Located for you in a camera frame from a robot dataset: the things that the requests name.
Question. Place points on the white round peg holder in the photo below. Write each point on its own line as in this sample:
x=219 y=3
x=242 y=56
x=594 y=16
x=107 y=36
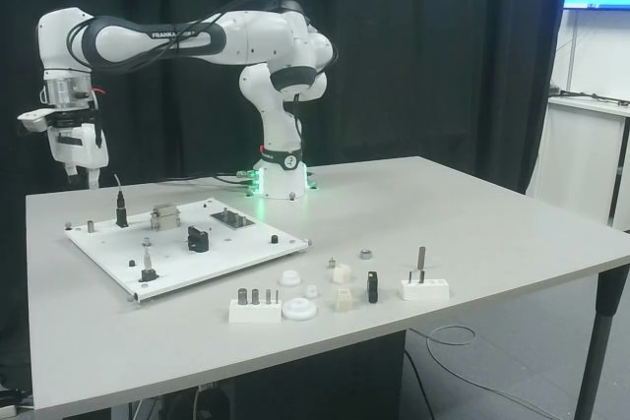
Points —
x=255 y=314

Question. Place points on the small metal plug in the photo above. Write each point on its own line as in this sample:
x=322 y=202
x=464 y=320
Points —
x=333 y=262

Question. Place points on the white small gear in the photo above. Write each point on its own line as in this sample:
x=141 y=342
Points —
x=310 y=291

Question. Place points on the metal bolt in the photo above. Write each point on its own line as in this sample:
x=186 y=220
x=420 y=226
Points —
x=364 y=254

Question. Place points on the white large gear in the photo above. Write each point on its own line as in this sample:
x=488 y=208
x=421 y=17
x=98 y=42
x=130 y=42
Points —
x=300 y=311

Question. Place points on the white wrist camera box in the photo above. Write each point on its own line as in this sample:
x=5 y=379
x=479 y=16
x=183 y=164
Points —
x=32 y=120

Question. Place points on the white task board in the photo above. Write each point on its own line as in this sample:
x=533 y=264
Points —
x=172 y=262

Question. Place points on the white square peg holder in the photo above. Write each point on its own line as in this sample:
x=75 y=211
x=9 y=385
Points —
x=425 y=290

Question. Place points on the black table leg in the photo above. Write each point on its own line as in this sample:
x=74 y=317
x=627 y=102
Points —
x=598 y=341

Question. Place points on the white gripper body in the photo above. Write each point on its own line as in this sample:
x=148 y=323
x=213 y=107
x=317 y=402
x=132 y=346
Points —
x=83 y=152

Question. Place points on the metal BNC plug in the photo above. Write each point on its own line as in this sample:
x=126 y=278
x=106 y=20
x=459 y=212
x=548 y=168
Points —
x=147 y=260

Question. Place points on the thin black rod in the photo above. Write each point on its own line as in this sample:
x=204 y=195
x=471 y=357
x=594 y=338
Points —
x=98 y=125

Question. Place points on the medium metal round peg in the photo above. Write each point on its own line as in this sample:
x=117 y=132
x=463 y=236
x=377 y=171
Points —
x=255 y=296

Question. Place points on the white medium gear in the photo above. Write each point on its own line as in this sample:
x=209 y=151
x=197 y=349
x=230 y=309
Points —
x=290 y=278

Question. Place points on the large metal square peg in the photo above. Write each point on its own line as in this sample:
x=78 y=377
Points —
x=422 y=258

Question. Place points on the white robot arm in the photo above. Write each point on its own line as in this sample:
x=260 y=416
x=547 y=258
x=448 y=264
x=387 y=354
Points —
x=236 y=36

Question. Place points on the black D-SUB plug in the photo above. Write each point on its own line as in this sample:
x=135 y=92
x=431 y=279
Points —
x=372 y=287

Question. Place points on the black curtain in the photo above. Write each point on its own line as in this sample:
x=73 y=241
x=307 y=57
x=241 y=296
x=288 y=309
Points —
x=394 y=46

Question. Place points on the cream plug holder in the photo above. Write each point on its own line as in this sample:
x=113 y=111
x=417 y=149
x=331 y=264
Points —
x=345 y=301
x=343 y=274

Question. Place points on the white cabinet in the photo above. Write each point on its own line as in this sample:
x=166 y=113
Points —
x=581 y=159

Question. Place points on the large metal round peg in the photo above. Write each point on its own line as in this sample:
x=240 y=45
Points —
x=243 y=295

